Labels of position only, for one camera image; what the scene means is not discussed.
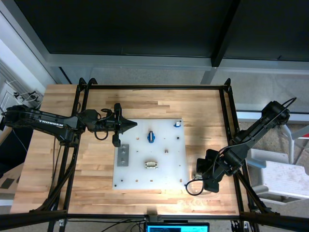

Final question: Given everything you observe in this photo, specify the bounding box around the blue-edged screen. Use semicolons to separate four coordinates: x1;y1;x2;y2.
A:
144;222;210;232

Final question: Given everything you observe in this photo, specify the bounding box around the clear plastic tub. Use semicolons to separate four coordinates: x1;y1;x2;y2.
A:
187;154;219;200

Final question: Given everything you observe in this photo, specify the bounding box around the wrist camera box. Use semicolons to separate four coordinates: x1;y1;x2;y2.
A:
196;158;209;174

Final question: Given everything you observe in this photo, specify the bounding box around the small grey frame bracket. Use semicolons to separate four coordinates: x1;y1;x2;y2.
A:
147;209;161;222

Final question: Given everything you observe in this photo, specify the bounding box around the white cable bundle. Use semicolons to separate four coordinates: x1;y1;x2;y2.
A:
13;90;43;107

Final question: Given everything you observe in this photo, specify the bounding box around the black metal frame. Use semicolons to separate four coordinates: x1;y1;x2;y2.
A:
0;77;309;232

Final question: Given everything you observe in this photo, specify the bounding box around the grey metal bar with screws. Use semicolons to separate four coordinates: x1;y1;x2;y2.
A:
117;144;130;167

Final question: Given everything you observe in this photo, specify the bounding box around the cardboard box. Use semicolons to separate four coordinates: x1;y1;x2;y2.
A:
0;163;25;194

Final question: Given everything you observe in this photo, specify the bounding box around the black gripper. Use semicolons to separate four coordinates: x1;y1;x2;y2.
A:
202;149;222;193
106;103;138;147

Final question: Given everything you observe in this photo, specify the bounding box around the white mounting board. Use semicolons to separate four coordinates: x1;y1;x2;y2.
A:
112;118;188;191

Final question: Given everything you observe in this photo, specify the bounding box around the white step stool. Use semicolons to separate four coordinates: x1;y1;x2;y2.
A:
246;147;309;206

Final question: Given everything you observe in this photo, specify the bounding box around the white metal chair frame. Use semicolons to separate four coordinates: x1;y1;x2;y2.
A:
272;119;309;165

